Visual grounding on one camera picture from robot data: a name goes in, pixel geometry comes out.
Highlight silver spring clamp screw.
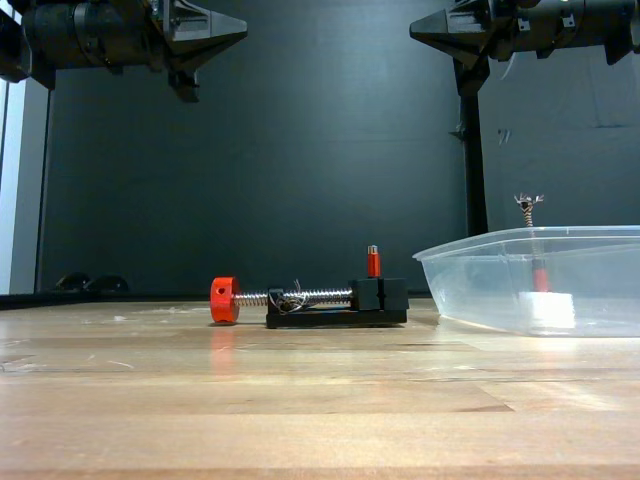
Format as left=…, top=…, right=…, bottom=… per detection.
left=233, top=284, right=354, bottom=308

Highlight clear plastic tub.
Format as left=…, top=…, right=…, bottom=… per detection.
left=412, top=224, right=640, bottom=339

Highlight black clamp fixture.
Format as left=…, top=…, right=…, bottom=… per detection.
left=265, top=276, right=410, bottom=330

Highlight red round clamp knob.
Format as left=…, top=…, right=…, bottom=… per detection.
left=208, top=275, right=243, bottom=326

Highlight white foam block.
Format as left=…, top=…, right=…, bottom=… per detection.
left=518, top=291, right=575, bottom=330

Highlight frayed braided wire bundle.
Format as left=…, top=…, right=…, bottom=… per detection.
left=276, top=278, right=310, bottom=316

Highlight black frame post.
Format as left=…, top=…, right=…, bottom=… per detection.
left=449, top=94, right=490, bottom=237

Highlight black frame rail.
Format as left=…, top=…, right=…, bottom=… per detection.
left=0, top=291, right=440, bottom=312

